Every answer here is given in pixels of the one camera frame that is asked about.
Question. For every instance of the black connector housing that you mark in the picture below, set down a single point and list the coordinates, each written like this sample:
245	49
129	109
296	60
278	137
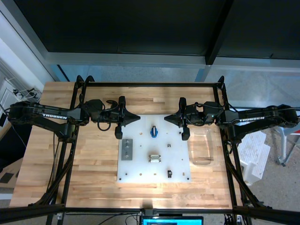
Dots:
169	174

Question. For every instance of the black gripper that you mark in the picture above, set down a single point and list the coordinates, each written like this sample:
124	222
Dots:
112	116
194	116

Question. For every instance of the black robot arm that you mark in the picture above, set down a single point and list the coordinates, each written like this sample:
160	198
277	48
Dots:
54	114
248	120

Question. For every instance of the blue lit screen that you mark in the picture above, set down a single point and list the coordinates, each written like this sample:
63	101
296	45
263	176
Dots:
171	221

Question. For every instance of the clear plastic tub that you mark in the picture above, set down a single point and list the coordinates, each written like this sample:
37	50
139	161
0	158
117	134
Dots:
200	152

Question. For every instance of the black vertical wall post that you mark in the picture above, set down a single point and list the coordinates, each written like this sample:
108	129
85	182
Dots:
218	35

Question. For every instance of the small black camera box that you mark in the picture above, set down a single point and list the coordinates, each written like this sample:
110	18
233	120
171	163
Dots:
148	212

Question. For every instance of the grey metal stand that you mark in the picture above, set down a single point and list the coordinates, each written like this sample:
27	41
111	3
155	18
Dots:
284	145

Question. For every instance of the black aluminium frame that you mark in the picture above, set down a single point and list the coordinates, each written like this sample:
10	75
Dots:
150	84

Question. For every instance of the brown cardboard box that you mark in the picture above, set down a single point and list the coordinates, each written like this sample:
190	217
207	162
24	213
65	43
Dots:
11	168

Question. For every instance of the beige ten-pin connector insert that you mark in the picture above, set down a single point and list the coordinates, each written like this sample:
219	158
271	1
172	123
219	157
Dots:
154	157

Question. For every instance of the white plastic board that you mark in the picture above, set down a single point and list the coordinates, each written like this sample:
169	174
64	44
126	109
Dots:
140	164

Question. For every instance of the grey metal plate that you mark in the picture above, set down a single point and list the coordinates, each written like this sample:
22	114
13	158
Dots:
130	150

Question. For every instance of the white foam packing block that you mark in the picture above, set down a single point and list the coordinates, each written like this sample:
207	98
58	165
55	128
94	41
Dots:
255	161

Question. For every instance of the blue round connector socket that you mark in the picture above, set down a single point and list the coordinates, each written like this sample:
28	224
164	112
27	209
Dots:
153	135

